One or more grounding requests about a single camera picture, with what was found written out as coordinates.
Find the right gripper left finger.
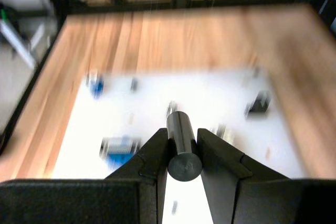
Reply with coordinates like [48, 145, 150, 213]
[0, 127, 169, 224]

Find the black aluminium frame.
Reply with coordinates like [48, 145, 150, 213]
[0, 0, 336, 156]

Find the blue round holder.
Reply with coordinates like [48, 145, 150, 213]
[101, 134, 142, 169]

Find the white task board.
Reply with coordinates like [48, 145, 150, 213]
[51, 69, 308, 224]

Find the black rectangular block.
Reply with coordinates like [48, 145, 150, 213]
[245, 90, 271, 120]

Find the black 16mm cylinder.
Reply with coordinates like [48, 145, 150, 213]
[166, 111, 203, 183]

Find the dark clamp block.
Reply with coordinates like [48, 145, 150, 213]
[103, 136, 141, 154]

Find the blue square holder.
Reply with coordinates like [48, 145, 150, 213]
[88, 76, 106, 100]

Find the white connector housing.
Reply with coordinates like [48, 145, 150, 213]
[211, 123, 237, 145]

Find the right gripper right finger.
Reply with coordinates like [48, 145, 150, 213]
[197, 128, 336, 224]

